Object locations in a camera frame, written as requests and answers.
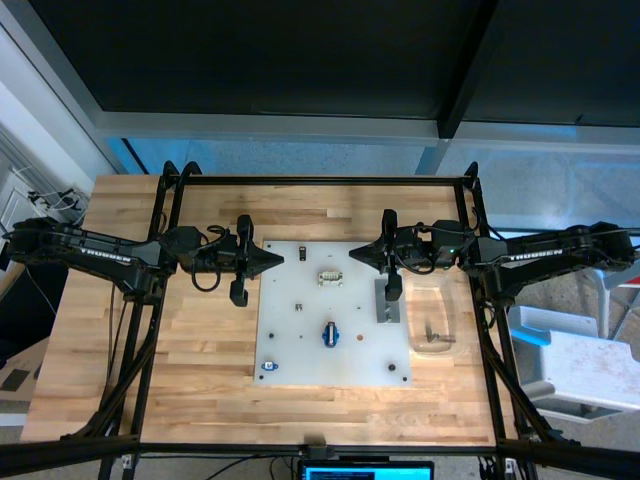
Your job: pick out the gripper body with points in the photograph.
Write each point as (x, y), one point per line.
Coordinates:
(242, 250)
(410, 250)

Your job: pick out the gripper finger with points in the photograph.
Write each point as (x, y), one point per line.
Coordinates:
(261, 265)
(262, 255)
(371, 261)
(372, 250)

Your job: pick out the silver 16mm cylinder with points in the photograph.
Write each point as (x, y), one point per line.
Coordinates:
(429, 334)

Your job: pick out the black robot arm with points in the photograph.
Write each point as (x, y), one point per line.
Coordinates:
(530, 257)
(100, 252)

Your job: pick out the white taskboard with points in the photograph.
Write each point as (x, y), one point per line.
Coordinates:
(300, 280)

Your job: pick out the grey rectangular connector housing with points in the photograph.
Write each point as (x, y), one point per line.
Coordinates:
(331, 278)

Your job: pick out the grey metal peg plate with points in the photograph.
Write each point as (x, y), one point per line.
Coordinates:
(387, 312)

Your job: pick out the clear plastic tub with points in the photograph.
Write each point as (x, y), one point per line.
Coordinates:
(425, 310)

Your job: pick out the white step stool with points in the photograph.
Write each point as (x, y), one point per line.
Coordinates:
(590, 360)

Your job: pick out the laptop screen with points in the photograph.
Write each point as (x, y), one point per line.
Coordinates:
(365, 472)

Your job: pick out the cardboard sheet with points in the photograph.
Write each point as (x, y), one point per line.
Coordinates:
(25, 357)

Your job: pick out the black aluminium frame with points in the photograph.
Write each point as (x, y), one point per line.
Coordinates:
(320, 181)

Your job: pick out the blue connector mount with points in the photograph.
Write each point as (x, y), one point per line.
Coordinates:
(323, 342)

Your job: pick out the blue cube mount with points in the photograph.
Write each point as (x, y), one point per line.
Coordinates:
(262, 366)

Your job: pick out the black camera bracket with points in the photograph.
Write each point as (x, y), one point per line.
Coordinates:
(315, 447)

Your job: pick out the white metal trolley frame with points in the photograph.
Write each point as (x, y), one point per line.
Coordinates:
(603, 310)

